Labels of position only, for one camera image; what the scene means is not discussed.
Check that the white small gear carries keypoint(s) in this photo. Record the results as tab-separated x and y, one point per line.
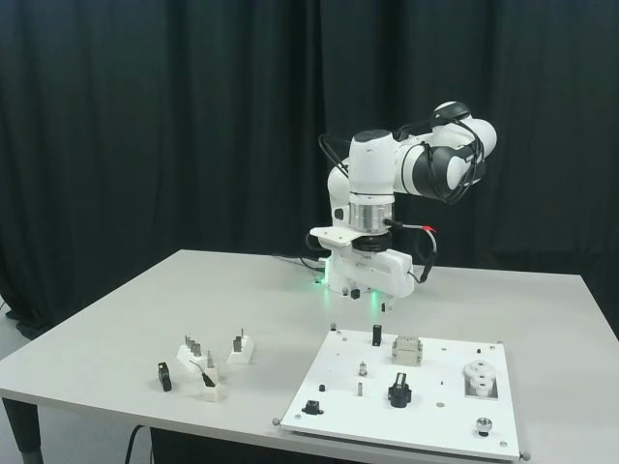
480	388

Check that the white task board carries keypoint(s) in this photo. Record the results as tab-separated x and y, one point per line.
416	406

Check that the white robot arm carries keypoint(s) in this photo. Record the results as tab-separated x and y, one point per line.
370	159

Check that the white plug holder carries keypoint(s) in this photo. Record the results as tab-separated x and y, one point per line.
214	392

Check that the white medium gear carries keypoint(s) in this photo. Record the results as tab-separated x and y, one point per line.
485	379

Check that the white peg holder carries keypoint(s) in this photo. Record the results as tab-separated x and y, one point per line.
240	356
186	360

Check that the black curtain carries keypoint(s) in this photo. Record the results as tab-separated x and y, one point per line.
145	121

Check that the metal round peg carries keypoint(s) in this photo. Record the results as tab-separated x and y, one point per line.
209	360
197	350

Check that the metal bolt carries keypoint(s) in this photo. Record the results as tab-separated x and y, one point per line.
483	424

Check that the black table leg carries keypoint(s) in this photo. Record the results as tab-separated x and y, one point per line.
21	427

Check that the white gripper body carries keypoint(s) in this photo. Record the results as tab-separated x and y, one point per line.
382	270

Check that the white large gear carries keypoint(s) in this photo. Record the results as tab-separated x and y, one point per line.
476	370

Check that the black upright plug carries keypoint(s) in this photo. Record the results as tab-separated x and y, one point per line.
376	335

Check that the black D-SUB plug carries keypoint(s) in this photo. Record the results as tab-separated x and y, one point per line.
399	389

